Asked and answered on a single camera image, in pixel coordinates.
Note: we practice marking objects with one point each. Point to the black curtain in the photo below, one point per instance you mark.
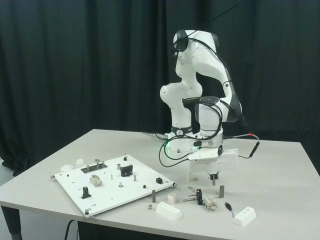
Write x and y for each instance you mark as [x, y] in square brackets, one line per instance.
[75, 50]

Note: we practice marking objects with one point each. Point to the black D-SUB plug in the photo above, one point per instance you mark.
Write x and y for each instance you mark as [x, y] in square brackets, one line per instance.
[199, 196]

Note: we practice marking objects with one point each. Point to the dark table leg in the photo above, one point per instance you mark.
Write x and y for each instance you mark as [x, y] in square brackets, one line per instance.
[11, 222]

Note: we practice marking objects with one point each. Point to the white task board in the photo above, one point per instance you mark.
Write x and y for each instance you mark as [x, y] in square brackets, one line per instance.
[112, 200]

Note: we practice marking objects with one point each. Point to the white medium gear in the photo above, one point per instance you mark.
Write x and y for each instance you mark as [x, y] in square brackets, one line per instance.
[79, 163]

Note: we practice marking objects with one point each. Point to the metal square peg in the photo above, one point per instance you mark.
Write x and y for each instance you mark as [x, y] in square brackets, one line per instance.
[221, 192]
[88, 168]

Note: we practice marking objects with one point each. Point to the black USB plug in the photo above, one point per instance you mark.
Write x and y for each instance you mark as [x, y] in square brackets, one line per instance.
[228, 206]

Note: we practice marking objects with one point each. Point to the thin black rod red tag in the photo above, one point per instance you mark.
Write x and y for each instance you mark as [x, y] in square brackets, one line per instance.
[255, 148]

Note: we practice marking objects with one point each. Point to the thin metal round peg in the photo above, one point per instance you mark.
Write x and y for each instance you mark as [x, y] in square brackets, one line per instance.
[191, 189]
[188, 199]

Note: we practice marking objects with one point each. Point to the beige connector block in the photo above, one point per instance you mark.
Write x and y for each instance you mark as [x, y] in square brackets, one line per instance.
[209, 202]

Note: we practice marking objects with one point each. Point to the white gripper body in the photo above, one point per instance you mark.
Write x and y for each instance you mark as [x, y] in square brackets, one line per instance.
[227, 158]

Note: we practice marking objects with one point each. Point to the white large gear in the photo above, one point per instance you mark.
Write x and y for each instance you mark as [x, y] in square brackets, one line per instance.
[66, 168]

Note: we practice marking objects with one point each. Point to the white peg holder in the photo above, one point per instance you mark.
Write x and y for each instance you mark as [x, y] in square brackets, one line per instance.
[244, 216]
[168, 211]

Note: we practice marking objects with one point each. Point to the small white cube holder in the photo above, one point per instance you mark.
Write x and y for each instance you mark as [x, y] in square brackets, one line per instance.
[172, 197]

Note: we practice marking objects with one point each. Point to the black under-table cabinet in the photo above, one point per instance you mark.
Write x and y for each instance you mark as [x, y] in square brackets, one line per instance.
[125, 232]

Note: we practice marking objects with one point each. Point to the small metal bolt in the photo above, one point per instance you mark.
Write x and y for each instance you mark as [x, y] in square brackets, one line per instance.
[150, 207]

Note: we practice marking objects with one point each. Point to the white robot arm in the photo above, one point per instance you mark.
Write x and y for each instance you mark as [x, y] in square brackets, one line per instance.
[190, 62]

